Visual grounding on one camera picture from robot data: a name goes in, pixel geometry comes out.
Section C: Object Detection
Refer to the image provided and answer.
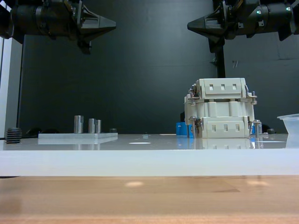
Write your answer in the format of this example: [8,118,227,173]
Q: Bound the beige HAN10-E connector insert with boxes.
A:
[184,78,257,105]

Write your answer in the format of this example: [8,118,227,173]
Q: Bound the beige connector base housing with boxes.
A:
[184,99,263,139]

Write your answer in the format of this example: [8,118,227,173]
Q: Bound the blue connector with silver cylinder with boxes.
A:
[176,112,195,136]

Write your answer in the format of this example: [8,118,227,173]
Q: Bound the tall metal bar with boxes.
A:
[74,115,84,134]

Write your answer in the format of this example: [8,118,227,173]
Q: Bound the grey metal plate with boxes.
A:
[38,133,119,145]

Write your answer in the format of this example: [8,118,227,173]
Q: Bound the clear plastic tub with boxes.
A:
[277,113,299,149]

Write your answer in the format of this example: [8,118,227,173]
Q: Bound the white plastic board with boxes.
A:
[0,133,299,177]

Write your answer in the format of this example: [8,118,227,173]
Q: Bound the black metal frame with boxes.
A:
[211,38,226,79]

